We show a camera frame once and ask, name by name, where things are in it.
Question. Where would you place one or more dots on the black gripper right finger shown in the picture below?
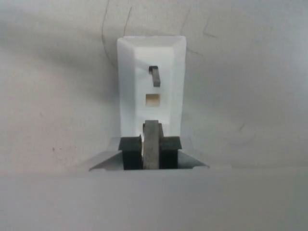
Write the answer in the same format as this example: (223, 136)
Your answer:
(168, 151)

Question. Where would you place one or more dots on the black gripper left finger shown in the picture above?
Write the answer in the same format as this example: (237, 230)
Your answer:
(131, 151)

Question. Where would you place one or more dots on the thin metal square peg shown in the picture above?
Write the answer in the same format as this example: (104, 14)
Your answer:
(156, 77)

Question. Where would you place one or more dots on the white square peg holder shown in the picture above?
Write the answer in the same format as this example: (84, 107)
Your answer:
(173, 101)

